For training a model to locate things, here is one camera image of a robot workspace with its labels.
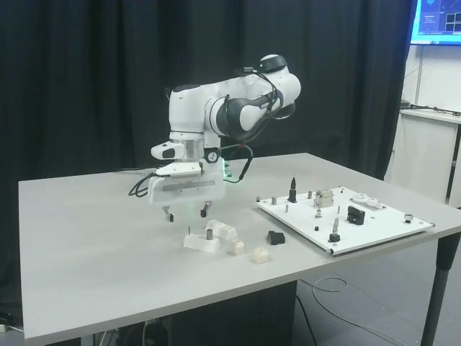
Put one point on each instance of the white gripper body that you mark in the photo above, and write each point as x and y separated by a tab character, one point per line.
187	196

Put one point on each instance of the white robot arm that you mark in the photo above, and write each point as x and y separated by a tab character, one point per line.
187	111

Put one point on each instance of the thick metal round peg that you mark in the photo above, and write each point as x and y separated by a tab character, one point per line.
209	235

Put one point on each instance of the white peg holder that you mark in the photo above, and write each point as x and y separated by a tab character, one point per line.
198	244

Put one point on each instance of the long white holder block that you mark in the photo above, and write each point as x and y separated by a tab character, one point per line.
224	228

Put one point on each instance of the small white plug holder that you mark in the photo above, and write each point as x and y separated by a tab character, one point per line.
236	248
260	256

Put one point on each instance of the black D-SUB plug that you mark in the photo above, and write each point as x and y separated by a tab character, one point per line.
276	238

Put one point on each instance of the white task board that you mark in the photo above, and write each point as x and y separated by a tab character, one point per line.
306	230

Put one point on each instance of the metal BNC plug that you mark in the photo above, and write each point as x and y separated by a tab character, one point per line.
318	213

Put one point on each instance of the black curtain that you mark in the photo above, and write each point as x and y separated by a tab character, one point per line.
108	72

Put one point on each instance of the white gear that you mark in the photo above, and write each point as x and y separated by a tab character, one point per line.
374	204
359	198

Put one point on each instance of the white cabinet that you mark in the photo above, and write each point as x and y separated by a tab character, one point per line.
425	158

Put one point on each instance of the black table leg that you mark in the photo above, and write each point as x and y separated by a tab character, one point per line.
441	281

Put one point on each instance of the blue screen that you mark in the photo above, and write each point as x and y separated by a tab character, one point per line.
437	21

